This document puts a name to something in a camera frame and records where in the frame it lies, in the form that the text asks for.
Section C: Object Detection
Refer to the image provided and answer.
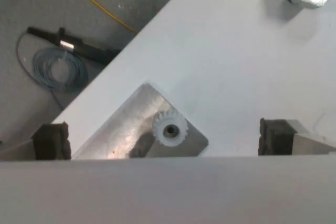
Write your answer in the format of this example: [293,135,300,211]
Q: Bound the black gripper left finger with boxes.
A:
[0,122,72,161]

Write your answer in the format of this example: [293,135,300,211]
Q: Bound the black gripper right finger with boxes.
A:
[258,118,336,156]

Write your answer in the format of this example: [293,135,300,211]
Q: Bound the white small gear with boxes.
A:
[151,110,188,147]

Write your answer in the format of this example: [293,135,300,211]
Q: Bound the white task board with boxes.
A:
[51,0,336,161]

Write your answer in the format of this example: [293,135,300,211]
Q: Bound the black plug with silver band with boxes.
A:
[26,26,123,65]

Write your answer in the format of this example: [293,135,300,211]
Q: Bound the coiled blue cable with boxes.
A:
[15,31,89,109]

